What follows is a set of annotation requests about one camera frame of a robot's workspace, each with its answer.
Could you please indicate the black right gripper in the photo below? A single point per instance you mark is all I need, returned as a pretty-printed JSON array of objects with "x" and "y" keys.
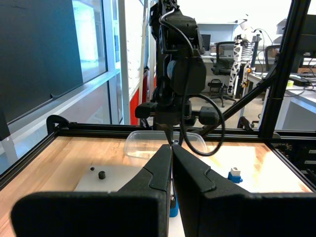
[{"x": 168, "y": 113}]

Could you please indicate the black round screw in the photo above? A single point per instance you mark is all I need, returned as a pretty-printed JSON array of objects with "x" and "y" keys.
[{"x": 102, "y": 175}]

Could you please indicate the black monitor on arm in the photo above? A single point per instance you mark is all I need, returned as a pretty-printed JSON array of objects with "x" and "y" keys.
[{"x": 308, "y": 37}]

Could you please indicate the white office desk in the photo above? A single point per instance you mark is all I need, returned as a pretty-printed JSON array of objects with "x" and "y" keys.
[{"x": 209, "y": 57}]

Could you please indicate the silver M12 fastener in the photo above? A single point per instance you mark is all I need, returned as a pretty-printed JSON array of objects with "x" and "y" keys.
[{"x": 175, "y": 141}]

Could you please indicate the black aluminium frame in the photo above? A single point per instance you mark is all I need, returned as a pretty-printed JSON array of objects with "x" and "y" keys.
[{"x": 98, "y": 129}]

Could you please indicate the blue connector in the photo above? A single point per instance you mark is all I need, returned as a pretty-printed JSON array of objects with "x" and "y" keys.
[{"x": 173, "y": 211}]

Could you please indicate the black rolling stool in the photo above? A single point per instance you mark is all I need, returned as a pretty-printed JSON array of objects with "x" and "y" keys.
[{"x": 217, "y": 86}]

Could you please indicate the blue and white plug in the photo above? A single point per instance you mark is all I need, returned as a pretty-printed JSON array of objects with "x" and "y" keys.
[{"x": 234, "y": 178}]

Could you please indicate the dark mesh office chair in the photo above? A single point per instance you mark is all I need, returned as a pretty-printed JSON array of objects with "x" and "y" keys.
[{"x": 271, "y": 56}]

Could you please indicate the black office chair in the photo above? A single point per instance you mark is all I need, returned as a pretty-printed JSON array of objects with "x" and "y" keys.
[{"x": 222, "y": 64}]

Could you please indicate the black desk monitor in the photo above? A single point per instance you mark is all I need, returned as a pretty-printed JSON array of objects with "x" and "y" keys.
[{"x": 207, "y": 43}]

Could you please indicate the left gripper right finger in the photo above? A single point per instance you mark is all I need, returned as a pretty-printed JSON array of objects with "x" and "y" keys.
[{"x": 247, "y": 214}]

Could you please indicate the white workbench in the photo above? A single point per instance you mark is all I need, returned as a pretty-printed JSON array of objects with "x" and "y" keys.
[{"x": 301, "y": 108}]

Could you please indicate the yellow tape roll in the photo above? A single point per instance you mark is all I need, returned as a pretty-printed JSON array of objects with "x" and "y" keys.
[{"x": 290, "y": 83}]

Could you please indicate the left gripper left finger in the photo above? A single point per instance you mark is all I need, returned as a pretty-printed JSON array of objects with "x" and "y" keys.
[{"x": 98, "y": 214}]

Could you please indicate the white lattice stand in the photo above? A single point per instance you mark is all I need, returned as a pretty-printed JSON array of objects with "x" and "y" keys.
[{"x": 234, "y": 69}]

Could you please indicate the white plastic board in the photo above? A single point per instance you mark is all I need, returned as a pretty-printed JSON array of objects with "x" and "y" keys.
[{"x": 118, "y": 177}]

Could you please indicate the clear plastic tub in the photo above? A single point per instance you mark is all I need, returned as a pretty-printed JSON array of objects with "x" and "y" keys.
[{"x": 138, "y": 148}]

